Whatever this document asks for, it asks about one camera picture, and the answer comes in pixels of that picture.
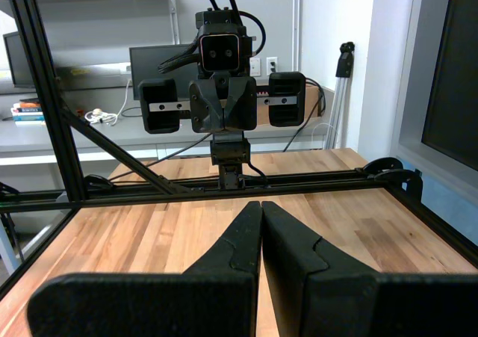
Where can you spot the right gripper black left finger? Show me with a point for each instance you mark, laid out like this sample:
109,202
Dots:
149,307

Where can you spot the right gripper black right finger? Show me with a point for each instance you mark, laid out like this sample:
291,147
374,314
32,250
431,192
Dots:
373,307

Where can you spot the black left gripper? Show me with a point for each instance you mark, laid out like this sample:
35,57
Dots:
160,90

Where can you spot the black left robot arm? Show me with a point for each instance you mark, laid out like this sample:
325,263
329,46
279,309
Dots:
229,154

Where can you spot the black computer monitor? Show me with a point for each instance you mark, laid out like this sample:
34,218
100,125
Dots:
18,60
145,64

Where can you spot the grey work desk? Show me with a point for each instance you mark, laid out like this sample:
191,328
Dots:
112,135

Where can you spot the stack of books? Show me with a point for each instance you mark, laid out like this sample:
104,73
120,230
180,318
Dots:
28,114

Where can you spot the white wall outlet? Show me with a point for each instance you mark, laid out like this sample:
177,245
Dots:
272,64
255,66

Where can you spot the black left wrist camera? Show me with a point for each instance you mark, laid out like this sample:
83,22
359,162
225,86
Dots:
219,53

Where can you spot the black aluminium frame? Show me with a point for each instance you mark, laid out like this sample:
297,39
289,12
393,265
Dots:
46,90

